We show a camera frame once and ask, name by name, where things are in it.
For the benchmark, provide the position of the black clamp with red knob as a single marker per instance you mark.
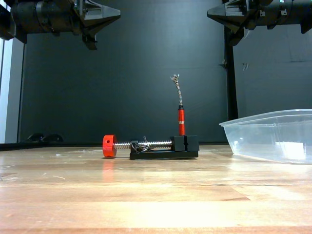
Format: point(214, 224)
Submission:
point(185, 146)

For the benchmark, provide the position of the clear plastic tub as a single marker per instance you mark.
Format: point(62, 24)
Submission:
point(256, 136)

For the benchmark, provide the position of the small white square part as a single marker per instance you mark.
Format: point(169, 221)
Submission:
point(291, 149)

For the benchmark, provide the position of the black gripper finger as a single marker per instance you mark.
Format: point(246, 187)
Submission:
point(220, 11)
point(95, 25)
point(233, 25)
point(109, 13)

